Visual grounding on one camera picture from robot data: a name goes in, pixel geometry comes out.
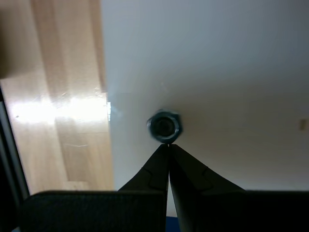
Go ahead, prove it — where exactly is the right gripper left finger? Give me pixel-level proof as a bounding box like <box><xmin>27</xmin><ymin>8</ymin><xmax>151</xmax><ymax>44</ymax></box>
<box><xmin>20</xmin><ymin>144</ymin><xmax>169</xmax><ymax>232</ymax></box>

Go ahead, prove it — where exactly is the white board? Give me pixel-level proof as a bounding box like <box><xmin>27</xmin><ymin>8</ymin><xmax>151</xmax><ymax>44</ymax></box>
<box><xmin>101</xmin><ymin>0</ymin><xmax>309</xmax><ymax>232</ymax></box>

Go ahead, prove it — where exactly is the silver M12 hex nut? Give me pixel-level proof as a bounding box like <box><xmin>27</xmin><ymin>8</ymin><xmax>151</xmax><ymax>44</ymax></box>
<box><xmin>146</xmin><ymin>109</ymin><xmax>184</xmax><ymax>145</ymax></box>

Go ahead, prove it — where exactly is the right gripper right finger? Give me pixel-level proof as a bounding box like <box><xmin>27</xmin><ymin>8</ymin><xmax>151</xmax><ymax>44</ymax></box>
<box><xmin>170</xmin><ymin>144</ymin><xmax>309</xmax><ymax>232</ymax></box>

